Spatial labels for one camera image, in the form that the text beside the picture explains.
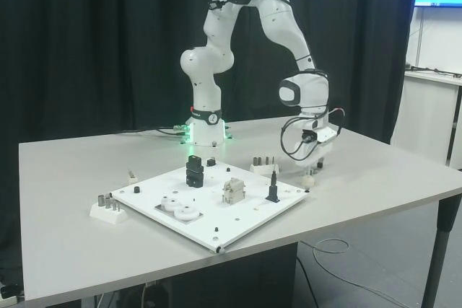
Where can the small plug in white holder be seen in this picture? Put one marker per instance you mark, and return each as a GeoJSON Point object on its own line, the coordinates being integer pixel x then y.
{"type": "Point", "coordinates": [132, 176]}

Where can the metal BNC plug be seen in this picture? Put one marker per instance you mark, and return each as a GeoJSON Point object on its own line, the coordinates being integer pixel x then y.
{"type": "Point", "coordinates": [228, 198]}

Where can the white small gear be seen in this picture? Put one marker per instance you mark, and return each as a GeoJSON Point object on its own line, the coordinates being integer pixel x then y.
{"type": "Point", "coordinates": [308, 180]}

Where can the black box under table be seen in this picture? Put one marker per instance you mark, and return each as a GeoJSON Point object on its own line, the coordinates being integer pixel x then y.
{"type": "Point", "coordinates": [231, 279]}

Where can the black curtain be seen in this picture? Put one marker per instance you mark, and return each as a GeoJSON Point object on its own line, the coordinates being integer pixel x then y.
{"type": "Point", "coordinates": [90, 41]}

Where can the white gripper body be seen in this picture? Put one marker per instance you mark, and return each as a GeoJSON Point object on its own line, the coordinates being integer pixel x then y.
{"type": "Point", "coordinates": [313, 151]}

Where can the white medium gear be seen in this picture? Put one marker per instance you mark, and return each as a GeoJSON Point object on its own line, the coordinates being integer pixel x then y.
{"type": "Point", "coordinates": [168, 205]}

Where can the black plug on stand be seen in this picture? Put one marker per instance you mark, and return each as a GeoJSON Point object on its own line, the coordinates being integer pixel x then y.
{"type": "Point", "coordinates": [273, 189]}

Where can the white task board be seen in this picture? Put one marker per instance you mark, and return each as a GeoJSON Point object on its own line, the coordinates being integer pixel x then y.
{"type": "Point", "coordinates": [209, 210]}

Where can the black round knob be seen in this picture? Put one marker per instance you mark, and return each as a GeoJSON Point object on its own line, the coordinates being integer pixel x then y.
{"type": "Point", "coordinates": [211, 161]}

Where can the white cabinet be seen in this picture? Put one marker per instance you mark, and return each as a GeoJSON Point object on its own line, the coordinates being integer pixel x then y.
{"type": "Point", "coordinates": [426, 117]}

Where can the black D-SUB plug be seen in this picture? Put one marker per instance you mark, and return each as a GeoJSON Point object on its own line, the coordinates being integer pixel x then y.
{"type": "Point", "coordinates": [194, 172]}

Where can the dark table leg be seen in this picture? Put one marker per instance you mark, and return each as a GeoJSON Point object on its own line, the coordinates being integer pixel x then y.
{"type": "Point", "coordinates": [444, 243]}

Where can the black bolt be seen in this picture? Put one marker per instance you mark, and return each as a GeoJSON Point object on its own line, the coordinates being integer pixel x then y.
{"type": "Point", "coordinates": [137, 189]}

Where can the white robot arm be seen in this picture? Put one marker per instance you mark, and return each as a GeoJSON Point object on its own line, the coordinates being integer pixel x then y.
{"type": "Point", "coordinates": [216, 30]}

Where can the white peg holder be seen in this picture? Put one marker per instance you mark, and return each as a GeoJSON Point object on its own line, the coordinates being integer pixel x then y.
{"type": "Point", "coordinates": [108, 216]}
{"type": "Point", "coordinates": [263, 169]}

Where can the white large gear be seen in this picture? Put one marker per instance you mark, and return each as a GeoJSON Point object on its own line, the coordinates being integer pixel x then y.
{"type": "Point", "coordinates": [186, 213]}

